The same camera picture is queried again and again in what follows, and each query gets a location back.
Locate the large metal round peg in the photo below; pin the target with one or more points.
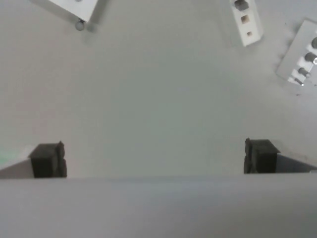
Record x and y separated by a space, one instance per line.
315 42

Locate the medium metal round peg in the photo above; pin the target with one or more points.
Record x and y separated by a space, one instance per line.
311 58

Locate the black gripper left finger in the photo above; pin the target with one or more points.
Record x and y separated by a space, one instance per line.
44 161

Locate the white square peg holder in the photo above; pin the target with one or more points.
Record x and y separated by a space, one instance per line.
250 24

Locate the thin metal round peg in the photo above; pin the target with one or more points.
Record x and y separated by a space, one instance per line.
304 72

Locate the thinnest metal round peg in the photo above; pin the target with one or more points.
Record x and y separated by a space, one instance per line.
299 81

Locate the white round peg holder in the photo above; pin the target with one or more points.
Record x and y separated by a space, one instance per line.
297 49

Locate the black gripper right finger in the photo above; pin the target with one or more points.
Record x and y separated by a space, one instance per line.
262 158

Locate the white task board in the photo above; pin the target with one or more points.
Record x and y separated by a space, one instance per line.
74 8

